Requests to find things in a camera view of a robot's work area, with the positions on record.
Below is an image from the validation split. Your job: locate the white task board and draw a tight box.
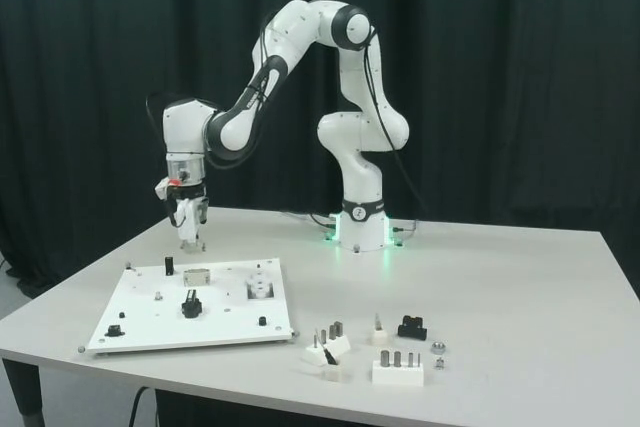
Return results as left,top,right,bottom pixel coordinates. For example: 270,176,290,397
82,256,296,356

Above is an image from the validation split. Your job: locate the black curtain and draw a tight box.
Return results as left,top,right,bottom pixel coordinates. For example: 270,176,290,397
0,0,640,318

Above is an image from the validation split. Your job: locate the white stepped peg holder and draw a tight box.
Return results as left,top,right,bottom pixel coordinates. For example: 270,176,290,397
301,334,351,364

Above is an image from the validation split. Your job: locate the white peg holder block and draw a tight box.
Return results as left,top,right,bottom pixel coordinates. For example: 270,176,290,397
371,360,426,389

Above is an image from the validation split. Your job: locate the silver wrist ring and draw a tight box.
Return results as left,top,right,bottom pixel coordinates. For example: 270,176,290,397
165,156,206,186

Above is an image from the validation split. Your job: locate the black base cable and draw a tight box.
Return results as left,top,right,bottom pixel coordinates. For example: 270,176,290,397
282,210,337,229

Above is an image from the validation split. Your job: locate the dark grey table leg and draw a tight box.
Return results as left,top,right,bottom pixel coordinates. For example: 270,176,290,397
2,359,42,427

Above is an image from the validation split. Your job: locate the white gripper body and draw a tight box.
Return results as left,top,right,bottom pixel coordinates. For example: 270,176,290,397
175,198,209,243

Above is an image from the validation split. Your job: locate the black D-SUB plug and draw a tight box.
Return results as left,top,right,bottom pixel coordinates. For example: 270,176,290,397
397,315,429,341

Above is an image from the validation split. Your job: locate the black floor cable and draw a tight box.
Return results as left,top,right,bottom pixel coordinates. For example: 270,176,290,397
132,386,156,427

